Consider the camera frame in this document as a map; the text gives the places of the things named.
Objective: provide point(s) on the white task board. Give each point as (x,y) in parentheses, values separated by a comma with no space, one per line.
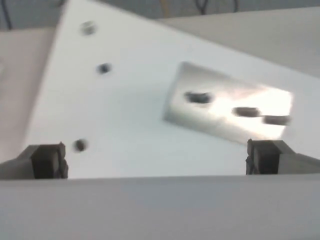
(125,130)

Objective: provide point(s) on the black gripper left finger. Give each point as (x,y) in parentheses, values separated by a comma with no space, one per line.
(45,162)

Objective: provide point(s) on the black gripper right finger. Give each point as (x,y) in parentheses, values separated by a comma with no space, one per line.
(265,160)

